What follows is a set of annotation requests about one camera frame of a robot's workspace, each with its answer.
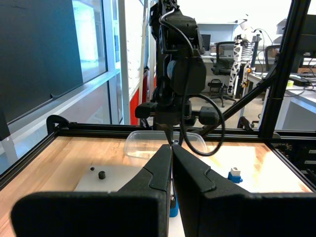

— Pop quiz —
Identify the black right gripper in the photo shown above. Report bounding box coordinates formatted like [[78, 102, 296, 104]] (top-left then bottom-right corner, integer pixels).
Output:
[[135, 98, 220, 146]]

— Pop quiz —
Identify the white office desk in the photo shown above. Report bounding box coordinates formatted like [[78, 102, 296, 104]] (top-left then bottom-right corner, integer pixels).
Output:
[[200, 54, 237, 94]]

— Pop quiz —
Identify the black aluminium frame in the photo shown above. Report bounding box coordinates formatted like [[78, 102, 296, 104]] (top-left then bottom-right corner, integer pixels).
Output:
[[0, 0, 316, 192]]

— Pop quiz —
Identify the blue connector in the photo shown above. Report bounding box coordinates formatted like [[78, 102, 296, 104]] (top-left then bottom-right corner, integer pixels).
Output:
[[169, 190, 179, 218]]

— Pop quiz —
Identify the black rolling stool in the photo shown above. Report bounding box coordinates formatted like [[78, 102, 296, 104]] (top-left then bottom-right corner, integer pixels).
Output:
[[206, 79, 237, 107]]

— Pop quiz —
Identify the blue and white plug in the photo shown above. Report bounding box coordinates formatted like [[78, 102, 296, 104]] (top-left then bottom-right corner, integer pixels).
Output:
[[227, 166, 243, 184]]

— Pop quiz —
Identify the dark mesh office chair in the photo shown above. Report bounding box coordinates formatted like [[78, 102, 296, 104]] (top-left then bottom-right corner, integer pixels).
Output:
[[264, 44, 281, 75]]

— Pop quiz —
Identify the black office chair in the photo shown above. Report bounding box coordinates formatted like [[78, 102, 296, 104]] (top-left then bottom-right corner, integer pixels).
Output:
[[211, 41, 237, 76]]

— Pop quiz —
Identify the black desk monitor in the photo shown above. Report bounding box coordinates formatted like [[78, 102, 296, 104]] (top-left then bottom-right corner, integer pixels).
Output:
[[201, 34, 212, 54]]

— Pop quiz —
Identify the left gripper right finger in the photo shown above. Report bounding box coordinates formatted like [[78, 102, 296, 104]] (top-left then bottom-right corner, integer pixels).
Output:
[[172, 144, 316, 237]]

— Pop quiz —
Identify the black camera cable loop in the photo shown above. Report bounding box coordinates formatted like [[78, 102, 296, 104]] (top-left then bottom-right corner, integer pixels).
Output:
[[159, 9, 225, 157]]

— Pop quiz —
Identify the white workbench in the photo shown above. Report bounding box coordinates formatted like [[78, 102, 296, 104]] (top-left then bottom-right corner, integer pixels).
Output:
[[246, 71, 316, 129]]

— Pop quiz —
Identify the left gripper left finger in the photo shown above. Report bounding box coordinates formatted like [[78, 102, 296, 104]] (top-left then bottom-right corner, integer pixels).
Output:
[[11, 144, 172, 237]]

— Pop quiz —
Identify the white lattice stand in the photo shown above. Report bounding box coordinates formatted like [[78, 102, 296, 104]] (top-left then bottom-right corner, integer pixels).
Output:
[[227, 18, 262, 96]]

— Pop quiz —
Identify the white plastic board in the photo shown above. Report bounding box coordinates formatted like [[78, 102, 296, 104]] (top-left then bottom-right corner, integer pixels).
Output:
[[74, 165, 272, 237]]

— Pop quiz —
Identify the clear plastic tub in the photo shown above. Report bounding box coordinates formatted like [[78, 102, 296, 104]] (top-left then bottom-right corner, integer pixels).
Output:
[[125, 130, 208, 160]]

